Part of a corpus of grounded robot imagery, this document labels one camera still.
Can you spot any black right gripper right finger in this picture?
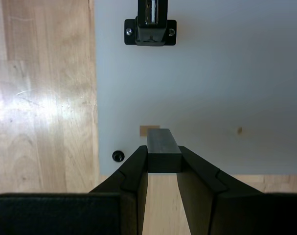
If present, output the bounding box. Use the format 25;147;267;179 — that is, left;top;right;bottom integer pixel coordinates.
176;145;297;235

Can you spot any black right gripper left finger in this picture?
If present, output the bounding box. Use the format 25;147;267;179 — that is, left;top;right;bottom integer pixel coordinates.
0;145;149;235

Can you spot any dark square metal bar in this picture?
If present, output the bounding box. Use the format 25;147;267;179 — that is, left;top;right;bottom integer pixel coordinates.
146;128;183;173

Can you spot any white taskboard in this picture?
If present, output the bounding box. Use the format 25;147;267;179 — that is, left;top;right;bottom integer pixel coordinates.
93;0;297;177

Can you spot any black threaded screw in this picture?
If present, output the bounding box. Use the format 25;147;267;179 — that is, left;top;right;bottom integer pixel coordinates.
112;150;126;163

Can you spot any black plastic holder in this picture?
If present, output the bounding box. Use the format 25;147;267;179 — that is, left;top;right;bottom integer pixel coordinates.
124;0;178;47

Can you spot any silver metal insert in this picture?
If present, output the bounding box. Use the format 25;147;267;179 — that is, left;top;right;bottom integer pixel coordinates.
145;0;159;26

